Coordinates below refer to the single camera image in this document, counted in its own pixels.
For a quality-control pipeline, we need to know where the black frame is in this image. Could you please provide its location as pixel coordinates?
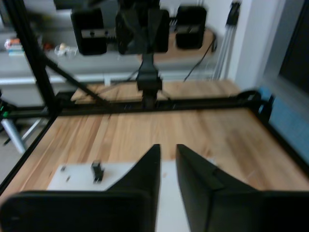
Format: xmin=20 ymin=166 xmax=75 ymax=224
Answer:
xmin=0 ymin=0 xmax=309 ymax=195

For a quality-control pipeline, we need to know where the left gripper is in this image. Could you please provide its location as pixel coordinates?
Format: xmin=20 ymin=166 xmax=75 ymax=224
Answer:
xmin=70 ymin=6 xmax=208 ymax=56

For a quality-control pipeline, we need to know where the blue flat panel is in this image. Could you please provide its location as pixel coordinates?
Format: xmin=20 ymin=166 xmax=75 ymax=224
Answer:
xmin=259 ymin=86 xmax=309 ymax=158

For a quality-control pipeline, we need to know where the stack of books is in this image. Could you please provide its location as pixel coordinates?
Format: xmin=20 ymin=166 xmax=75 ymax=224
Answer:
xmin=4 ymin=38 xmax=25 ymax=57

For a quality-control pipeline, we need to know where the tall black block fitting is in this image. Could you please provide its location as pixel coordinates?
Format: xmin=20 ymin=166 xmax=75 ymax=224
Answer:
xmin=90 ymin=159 xmax=105 ymax=185

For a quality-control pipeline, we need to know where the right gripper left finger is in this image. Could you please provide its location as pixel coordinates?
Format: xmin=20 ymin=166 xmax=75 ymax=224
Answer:
xmin=0 ymin=144 xmax=162 ymax=232

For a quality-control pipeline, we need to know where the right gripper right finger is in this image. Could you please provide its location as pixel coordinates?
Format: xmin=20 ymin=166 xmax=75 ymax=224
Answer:
xmin=175 ymin=144 xmax=309 ymax=232

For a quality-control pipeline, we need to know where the white task board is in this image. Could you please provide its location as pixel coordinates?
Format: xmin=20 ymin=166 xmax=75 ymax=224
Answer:
xmin=46 ymin=158 xmax=216 ymax=232

